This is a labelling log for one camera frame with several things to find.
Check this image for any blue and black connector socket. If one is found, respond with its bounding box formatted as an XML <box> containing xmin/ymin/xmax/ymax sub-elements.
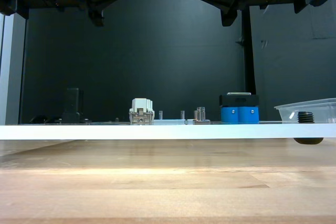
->
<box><xmin>219</xmin><ymin>92</ymin><xmax>260</xmax><ymax>124</ymax></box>

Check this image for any beige multi-pin connector housing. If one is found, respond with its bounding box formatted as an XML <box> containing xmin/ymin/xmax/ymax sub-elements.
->
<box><xmin>128</xmin><ymin>98</ymin><xmax>155</xmax><ymax>125</ymax></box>

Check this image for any black clamp socket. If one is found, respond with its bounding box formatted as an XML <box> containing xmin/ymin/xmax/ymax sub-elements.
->
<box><xmin>61</xmin><ymin>87</ymin><xmax>85</xmax><ymax>124</ymax></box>

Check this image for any clear plastic tub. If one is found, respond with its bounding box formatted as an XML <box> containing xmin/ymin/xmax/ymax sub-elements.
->
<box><xmin>274</xmin><ymin>98</ymin><xmax>336</xmax><ymax>124</ymax></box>

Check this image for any aluminium block with pins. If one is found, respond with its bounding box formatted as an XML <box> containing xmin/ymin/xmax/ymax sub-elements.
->
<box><xmin>153</xmin><ymin>110</ymin><xmax>187</xmax><ymax>126</ymax></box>

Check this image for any white task board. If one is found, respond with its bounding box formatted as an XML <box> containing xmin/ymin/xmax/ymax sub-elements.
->
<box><xmin>0</xmin><ymin>123</ymin><xmax>336</xmax><ymax>141</ymax></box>

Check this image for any black threaded knob screw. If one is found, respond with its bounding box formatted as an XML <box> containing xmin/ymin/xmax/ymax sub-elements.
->
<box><xmin>297</xmin><ymin>111</ymin><xmax>316</xmax><ymax>124</ymax></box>

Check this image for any black rubber board foot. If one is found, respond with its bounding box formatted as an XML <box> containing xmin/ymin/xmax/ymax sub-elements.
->
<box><xmin>293</xmin><ymin>137</ymin><xmax>324</xmax><ymax>145</ymax></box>

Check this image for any black metal frame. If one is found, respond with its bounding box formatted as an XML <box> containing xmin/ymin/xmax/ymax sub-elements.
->
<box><xmin>236</xmin><ymin>8</ymin><xmax>257</xmax><ymax>95</ymax></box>

